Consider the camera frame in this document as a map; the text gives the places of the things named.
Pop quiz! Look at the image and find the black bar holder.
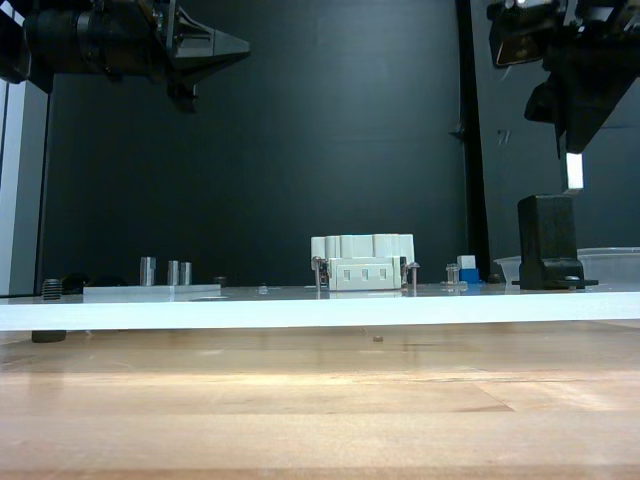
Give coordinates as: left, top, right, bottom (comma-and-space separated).
510, 193, 600, 292

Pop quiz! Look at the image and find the clear plastic tub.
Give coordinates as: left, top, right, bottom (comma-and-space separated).
492, 246, 640, 292

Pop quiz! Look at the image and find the grey metal plate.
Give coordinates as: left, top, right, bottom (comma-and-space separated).
82, 282, 223, 303

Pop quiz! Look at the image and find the beige connector housing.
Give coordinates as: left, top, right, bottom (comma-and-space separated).
309, 231, 416, 292

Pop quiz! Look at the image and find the white task board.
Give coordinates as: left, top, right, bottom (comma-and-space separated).
0, 284, 640, 334

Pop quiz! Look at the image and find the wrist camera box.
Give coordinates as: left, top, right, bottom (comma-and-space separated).
487, 1, 547, 69

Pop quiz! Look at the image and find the black wall post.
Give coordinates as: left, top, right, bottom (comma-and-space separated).
455, 0, 490, 286

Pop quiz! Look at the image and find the small silver screw post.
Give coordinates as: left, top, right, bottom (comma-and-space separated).
440, 263, 468, 290

